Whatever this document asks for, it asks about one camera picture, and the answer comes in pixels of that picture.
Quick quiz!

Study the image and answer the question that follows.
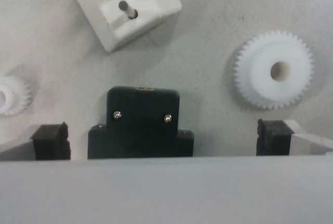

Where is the white peg holder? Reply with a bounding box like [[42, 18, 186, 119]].
[[61, 0, 183, 53]]

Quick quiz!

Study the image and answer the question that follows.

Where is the white small gear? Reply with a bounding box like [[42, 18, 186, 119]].
[[0, 76, 33, 117]]

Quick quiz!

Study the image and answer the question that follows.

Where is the thin metal round peg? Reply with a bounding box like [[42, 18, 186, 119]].
[[118, 0, 139, 19]]

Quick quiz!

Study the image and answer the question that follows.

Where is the white medium gear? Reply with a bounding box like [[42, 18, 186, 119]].
[[232, 29, 315, 111]]

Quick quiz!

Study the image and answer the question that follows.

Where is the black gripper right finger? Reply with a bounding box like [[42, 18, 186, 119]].
[[255, 118, 333, 157]]

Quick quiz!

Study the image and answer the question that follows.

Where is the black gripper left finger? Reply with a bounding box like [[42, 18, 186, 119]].
[[0, 121, 72, 161]]

